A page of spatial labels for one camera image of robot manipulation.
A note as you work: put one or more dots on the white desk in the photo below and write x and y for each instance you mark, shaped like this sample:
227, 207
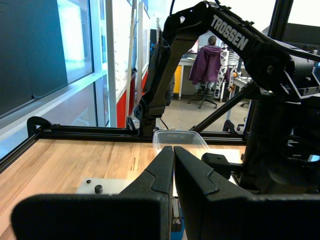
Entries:
186, 61

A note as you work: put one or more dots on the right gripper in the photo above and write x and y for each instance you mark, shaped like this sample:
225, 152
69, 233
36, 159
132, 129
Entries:
270, 150

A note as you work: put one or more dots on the black office chair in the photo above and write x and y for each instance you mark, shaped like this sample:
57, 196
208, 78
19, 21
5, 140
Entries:
203, 98

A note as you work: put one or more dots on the yellow cabinet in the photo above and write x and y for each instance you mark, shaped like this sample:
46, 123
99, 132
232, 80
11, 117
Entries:
178, 80

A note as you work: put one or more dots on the black table frame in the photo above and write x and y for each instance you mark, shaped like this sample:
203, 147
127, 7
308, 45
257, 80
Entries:
87, 131

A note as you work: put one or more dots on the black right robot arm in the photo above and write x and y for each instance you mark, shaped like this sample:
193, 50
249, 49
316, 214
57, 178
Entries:
262, 57

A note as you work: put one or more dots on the grey window frame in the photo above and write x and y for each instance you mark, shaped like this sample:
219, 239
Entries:
50, 105

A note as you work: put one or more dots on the white board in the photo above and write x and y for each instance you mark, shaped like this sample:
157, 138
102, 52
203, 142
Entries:
112, 186

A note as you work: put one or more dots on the person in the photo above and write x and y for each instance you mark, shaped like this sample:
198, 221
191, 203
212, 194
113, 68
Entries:
207, 62

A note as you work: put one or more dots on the white lattice stand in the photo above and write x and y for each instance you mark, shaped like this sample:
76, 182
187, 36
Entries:
225, 70

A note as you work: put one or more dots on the clear plastic tub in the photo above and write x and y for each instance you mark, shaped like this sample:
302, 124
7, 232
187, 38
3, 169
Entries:
175, 137

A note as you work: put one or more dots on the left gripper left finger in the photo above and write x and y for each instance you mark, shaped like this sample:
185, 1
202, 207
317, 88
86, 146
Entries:
100, 217

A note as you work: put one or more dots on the small black threaded stud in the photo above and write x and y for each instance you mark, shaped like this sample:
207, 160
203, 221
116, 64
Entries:
99, 189

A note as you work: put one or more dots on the blue connector holder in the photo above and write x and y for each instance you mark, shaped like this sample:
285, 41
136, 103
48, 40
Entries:
178, 236

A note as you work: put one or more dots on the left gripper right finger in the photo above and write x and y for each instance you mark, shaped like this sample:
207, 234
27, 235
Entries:
237, 217

